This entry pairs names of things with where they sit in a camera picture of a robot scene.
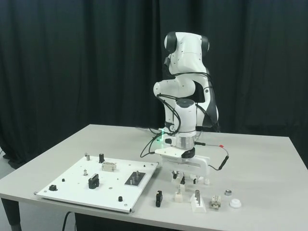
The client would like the white task board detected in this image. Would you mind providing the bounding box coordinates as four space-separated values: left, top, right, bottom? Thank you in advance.
33 155 160 214

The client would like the black curtain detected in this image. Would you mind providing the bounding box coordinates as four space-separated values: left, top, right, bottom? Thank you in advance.
0 0 308 169

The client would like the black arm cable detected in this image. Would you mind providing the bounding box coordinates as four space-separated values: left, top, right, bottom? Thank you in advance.
140 72 218 158

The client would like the white peg holder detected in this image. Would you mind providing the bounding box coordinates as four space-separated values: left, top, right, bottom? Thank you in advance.
190 192 207 214
171 177 186 187

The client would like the flat white mounting plate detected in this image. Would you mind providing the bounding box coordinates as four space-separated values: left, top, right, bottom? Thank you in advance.
155 148 185 160

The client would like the black connector block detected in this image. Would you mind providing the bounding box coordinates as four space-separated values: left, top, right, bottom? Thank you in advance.
88 173 100 190

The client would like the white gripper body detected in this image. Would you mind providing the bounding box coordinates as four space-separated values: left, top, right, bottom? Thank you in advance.
160 155 210 174

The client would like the black floor cable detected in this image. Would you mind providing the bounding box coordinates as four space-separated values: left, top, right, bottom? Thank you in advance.
63 211 75 231

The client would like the black D-SUB plug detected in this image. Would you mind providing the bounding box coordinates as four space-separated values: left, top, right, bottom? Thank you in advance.
155 190 164 208

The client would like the black table leg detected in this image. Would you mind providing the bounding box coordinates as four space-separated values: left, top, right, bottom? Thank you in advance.
0 197 20 231

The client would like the white medium gear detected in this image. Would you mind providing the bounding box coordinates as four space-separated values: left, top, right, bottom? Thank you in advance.
229 198 242 209

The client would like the thin black rod on wire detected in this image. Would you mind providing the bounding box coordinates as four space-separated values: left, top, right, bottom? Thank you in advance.
193 141 231 170

